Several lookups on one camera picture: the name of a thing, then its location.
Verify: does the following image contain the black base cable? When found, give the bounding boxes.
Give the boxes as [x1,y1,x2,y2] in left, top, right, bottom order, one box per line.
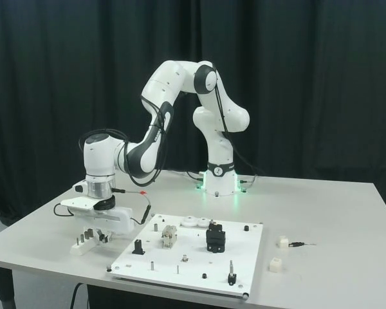
[239,173,260,193]

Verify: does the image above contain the white peg holder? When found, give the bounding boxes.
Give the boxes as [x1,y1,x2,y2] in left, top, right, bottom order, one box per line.
[69,238,99,258]

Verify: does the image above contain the black curtain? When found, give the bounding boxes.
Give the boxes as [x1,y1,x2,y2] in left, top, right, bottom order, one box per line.
[0,0,386,213]

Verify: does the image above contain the silver wrist ring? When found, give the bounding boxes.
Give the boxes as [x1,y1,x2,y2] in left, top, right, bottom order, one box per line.
[86,180,113,199]

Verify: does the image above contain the black wrist band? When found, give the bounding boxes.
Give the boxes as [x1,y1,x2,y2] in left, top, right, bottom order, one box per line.
[95,196,116,212]

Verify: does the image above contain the white task board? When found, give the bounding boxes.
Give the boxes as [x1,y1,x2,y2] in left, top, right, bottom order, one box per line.
[106,212,264,299]

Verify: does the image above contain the black camera cable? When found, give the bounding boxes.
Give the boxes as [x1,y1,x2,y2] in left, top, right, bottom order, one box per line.
[53,203,72,217]

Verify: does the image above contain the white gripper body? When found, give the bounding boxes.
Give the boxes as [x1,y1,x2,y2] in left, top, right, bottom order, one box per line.
[69,207,136,235]

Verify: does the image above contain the grey table leg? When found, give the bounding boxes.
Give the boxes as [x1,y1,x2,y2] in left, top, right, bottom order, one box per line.
[0,264,13,309]

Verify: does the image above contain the black D-SUB plug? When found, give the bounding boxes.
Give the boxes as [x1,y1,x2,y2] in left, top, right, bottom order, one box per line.
[205,220,228,255]

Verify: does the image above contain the flat white mounting plate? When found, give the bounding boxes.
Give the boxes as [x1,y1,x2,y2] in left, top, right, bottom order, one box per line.
[60,198,98,212]

